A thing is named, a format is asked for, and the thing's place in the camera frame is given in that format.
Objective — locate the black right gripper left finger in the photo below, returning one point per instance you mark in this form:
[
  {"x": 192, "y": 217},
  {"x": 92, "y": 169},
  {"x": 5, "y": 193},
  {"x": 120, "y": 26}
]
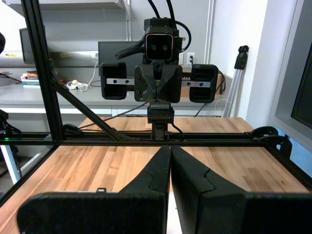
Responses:
[{"x": 109, "y": 214}]

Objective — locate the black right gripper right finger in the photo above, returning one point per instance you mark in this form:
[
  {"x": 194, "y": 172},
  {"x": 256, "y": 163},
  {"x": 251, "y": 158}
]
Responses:
[{"x": 231, "y": 214}]

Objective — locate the white wall outlet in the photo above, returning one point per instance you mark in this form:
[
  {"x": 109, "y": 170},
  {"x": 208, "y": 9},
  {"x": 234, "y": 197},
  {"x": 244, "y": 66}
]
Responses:
[{"x": 191, "y": 58}]

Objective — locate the white wall shelf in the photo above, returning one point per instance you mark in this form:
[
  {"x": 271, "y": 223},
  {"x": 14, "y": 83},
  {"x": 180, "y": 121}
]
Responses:
[{"x": 78, "y": 63}]

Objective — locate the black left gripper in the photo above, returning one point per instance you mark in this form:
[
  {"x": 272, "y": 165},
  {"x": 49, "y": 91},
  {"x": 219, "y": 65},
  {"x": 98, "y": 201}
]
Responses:
[{"x": 113, "y": 92}]

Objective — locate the aluminium stand with black hinge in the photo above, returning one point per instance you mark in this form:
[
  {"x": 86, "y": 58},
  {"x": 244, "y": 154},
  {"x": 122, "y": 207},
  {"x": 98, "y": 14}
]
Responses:
[{"x": 241, "y": 58}]

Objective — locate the grey office desk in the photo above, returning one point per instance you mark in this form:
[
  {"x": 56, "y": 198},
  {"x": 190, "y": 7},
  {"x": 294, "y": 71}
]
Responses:
[{"x": 24, "y": 95}]

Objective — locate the white board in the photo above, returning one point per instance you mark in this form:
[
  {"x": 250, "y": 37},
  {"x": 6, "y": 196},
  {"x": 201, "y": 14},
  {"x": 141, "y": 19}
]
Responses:
[{"x": 173, "y": 219}]

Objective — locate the black metal frame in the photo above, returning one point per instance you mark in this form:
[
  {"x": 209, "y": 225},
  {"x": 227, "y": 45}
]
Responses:
[{"x": 44, "y": 73}]

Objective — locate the stack of books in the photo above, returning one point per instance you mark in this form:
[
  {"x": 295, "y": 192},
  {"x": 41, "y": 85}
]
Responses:
[{"x": 30, "y": 80}]

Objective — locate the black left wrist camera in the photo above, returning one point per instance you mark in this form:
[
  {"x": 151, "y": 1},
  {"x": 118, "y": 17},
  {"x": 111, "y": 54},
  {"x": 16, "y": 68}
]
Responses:
[{"x": 158, "y": 47}]

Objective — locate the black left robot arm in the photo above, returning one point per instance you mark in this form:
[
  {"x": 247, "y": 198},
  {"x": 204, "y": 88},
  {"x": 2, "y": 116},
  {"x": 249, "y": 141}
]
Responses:
[{"x": 159, "y": 114}]

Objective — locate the dark grey monitor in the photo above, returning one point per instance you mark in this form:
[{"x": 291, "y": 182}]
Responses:
[
  {"x": 26, "y": 46},
  {"x": 109, "y": 51}
]

